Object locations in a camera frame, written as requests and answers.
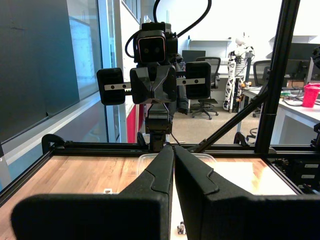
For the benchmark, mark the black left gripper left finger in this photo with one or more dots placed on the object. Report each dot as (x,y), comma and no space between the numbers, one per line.
(100,217)

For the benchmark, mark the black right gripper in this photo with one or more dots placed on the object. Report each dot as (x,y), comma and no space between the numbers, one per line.
(111,77)

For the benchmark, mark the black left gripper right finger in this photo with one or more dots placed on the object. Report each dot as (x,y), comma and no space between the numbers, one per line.
(250,217)

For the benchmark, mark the dark hanging jacket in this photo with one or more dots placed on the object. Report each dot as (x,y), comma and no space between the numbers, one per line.
(182,102)

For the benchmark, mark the small black monitor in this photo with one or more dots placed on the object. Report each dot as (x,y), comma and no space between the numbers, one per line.
(193,56)

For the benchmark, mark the black mesh office chair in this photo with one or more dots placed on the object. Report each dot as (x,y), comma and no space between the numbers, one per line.
(208,101)
(258,72)

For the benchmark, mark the small silver metal fitting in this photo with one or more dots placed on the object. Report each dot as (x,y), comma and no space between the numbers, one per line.
(181,228)

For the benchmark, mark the white desk shelf unit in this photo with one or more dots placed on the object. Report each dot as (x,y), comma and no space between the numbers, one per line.
(212,45)

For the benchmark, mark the clear plastic tub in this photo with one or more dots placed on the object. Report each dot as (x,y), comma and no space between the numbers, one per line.
(146,160)

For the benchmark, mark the white lattice humanoid figure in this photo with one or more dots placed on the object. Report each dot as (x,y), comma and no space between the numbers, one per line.
(230,86)

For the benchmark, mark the white office desk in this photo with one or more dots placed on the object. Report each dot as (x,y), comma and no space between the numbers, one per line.
(297,112)

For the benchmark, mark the red plastic container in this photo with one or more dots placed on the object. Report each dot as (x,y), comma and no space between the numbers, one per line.
(310,96)

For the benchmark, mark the small brown cardboard box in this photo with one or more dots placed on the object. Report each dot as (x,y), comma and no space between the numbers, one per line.
(295,83)

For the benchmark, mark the large black monitor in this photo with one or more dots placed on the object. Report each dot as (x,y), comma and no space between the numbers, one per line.
(302,57)

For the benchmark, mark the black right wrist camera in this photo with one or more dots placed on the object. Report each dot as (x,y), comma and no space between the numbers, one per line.
(151,47)

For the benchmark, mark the red wall panel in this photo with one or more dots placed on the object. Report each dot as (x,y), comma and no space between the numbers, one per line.
(131,125)

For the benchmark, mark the black aluminium frame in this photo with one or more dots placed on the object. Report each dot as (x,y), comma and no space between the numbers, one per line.
(100,146)

